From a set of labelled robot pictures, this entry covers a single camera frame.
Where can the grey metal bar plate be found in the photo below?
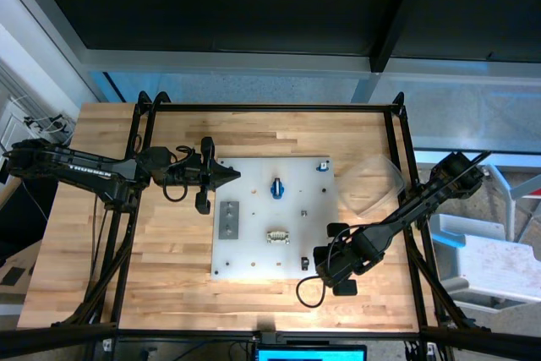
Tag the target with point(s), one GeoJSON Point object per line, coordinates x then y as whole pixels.
{"type": "Point", "coordinates": [223, 219]}

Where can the cardboard box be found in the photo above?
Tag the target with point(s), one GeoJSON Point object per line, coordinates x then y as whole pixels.
{"type": "Point", "coordinates": [21, 264]}

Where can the black wall post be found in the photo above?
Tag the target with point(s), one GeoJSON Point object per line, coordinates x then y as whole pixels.
{"type": "Point", "coordinates": [393, 18]}

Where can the clear plastic tub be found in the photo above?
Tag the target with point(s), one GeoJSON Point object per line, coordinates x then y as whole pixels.
{"type": "Point", "coordinates": [372, 185]}

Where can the blue plastic clamp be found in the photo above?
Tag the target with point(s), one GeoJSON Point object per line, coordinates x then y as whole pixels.
{"type": "Point", "coordinates": [277, 196]}

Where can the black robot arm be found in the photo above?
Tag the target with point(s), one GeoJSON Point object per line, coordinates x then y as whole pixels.
{"type": "Point", "coordinates": [93, 171]}
{"type": "Point", "coordinates": [414, 209]}

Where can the beige connector housing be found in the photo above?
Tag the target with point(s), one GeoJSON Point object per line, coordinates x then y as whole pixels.
{"type": "Point", "coordinates": [279, 237]}

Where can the small black camera mount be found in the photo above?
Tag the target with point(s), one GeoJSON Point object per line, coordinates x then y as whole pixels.
{"type": "Point", "coordinates": [267, 337]}

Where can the black plastic block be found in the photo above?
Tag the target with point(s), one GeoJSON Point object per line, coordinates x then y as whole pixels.
{"type": "Point", "coordinates": [304, 264]}

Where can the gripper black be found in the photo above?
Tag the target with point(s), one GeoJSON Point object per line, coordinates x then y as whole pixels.
{"type": "Point", "coordinates": [206, 168]}
{"type": "Point", "coordinates": [338, 261]}

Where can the screen with blue edge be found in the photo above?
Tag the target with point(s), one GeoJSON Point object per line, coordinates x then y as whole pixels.
{"type": "Point", "coordinates": [308, 354]}

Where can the white step stool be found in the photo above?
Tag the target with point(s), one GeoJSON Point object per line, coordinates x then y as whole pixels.
{"type": "Point", "coordinates": [498, 268]}

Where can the small blue white connector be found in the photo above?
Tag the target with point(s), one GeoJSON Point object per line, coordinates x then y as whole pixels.
{"type": "Point", "coordinates": [322, 165]}

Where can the white task board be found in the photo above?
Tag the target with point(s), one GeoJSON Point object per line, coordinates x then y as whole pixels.
{"type": "Point", "coordinates": [262, 251]}

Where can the white metal stand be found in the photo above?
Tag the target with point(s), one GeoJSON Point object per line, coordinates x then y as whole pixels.
{"type": "Point", "coordinates": [510, 217]}

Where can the silver bar in clamp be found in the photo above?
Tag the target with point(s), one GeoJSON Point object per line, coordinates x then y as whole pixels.
{"type": "Point", "coordinates": [277, 186]}

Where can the black table frame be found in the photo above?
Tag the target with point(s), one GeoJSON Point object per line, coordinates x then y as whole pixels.
{"type": "Point", "coordinates": [270, 108]}

